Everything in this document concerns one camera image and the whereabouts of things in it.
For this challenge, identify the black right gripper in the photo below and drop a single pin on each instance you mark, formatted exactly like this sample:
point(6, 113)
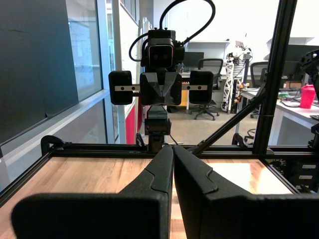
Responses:
point(120, 87)

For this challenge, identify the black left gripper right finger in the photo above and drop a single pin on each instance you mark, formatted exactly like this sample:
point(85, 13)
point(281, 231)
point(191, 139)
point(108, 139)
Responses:
point(249, 219)

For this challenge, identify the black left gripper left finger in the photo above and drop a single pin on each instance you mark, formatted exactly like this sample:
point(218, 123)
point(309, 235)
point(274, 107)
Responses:
point(87, 216)

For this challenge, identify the black lattice robot link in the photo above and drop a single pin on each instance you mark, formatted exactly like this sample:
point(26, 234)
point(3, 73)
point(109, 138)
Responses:
point(311, 62)

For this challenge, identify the yellow drawer cabinet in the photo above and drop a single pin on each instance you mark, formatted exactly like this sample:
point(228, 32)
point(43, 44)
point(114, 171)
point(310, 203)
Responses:
point(185, 98)

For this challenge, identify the white red partition panel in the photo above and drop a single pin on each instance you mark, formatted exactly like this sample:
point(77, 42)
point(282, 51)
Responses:
point(129, 74)

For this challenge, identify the small black monitor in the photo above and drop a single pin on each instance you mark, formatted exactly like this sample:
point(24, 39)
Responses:
point(194, 59)

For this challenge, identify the white lattice stand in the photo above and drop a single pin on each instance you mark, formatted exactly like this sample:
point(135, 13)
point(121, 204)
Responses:
point(229, 84)

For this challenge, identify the white desk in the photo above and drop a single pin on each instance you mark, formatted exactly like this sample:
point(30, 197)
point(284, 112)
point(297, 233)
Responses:
point(299, 113)

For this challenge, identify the red plastic container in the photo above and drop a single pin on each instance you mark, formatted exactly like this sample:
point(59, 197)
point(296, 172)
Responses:
point(307, 97)

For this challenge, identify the wide black monitor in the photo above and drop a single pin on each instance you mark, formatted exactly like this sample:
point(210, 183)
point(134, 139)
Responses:
point(296, 57)

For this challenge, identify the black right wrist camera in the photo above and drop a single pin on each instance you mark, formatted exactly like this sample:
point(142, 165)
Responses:
point(160, 53)

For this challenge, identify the black metal frame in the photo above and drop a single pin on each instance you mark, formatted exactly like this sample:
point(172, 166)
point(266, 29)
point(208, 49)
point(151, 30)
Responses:
point(271, 87)

